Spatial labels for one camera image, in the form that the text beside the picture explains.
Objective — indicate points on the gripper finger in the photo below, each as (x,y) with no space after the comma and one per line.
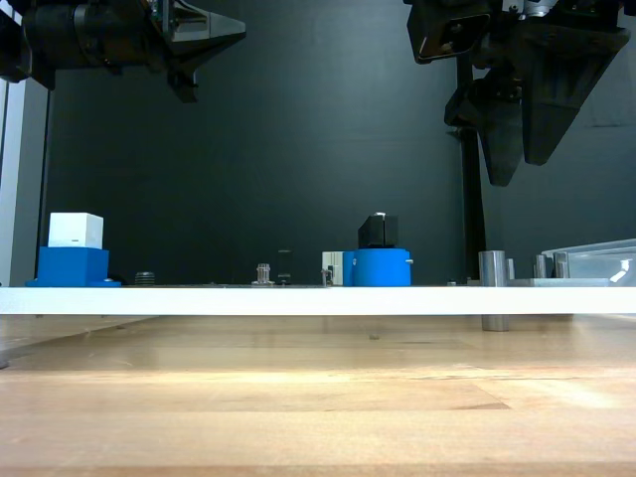
(194,53)
(226,29)
(556,89)
(502,139)

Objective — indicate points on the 16mm metal cylinder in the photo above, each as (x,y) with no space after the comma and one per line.
(492,268)

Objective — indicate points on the white taskboard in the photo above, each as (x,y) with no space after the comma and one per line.
(298,300)

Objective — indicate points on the thin metal peg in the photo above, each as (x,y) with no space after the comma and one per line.
(561,266)
(539,266)
(510,268)

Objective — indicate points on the clear plastic tub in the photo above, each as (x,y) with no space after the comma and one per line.
(591,258)

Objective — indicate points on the black block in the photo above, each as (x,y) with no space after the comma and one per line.
(377,231)

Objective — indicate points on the grey metal plate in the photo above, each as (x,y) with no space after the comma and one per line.
(571,281)

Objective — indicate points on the blue round holder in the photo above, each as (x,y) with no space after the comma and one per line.
(380,268)

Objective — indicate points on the white cube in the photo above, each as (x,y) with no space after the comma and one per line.
(74,231)

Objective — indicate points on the black knurled knob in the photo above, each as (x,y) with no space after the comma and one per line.
(146,279)

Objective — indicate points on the white connector housing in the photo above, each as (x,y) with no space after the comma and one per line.
(338,266)

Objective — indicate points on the blue square base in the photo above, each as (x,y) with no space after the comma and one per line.
(69,266)

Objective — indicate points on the small grey clamp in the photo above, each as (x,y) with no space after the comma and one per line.
(326,278)

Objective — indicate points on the black aluminium frame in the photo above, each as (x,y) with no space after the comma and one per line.
(474,223)

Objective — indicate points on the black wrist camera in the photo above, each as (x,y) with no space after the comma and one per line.
(447,35)

